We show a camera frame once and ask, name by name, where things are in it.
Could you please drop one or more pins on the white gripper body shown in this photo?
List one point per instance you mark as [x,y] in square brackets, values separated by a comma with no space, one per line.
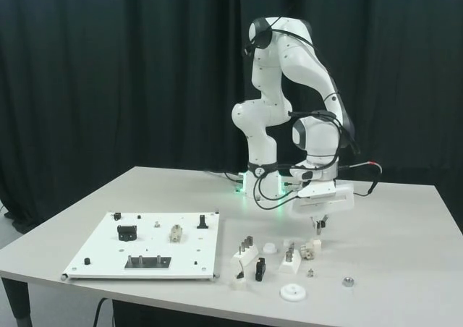
[341,198]

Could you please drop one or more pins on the clear Ethernet plug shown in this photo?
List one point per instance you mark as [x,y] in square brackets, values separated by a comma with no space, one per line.
[318,230]

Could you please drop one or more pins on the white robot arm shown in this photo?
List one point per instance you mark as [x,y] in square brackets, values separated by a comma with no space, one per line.
[264,70]

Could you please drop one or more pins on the white flat mounting plate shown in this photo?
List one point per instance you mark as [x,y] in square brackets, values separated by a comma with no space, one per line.
[318,189]

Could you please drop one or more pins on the beige plug holder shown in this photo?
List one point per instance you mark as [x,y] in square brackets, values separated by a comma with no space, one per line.
[312,249]

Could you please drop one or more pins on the white square peg holder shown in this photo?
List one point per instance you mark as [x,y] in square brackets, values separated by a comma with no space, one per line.
[289,263]

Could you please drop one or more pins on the small metal bolt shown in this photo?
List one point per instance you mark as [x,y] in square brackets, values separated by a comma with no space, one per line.
[310,272]

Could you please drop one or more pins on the black D-SUB plug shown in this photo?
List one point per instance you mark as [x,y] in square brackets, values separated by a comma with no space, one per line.
[260,269]

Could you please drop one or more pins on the white large gear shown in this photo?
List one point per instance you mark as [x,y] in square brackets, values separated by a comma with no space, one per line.
[292,292]

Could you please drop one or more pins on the white round peg holder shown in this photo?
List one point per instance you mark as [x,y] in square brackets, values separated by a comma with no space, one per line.
[244,257]

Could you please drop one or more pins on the white small plug holder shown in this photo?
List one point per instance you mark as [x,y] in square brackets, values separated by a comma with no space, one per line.
[240,281]

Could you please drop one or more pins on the white task board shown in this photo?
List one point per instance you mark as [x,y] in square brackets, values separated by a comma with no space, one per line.
[152,247]

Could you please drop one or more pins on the black box under table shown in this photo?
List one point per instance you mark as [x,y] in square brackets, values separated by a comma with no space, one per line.
[137,319]

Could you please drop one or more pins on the black curtain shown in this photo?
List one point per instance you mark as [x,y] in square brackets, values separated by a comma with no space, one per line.
[108,70]

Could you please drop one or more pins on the black table leg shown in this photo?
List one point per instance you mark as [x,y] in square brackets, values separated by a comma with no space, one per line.
[14,301]

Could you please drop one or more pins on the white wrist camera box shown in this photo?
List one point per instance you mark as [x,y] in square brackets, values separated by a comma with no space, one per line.
[302,174]

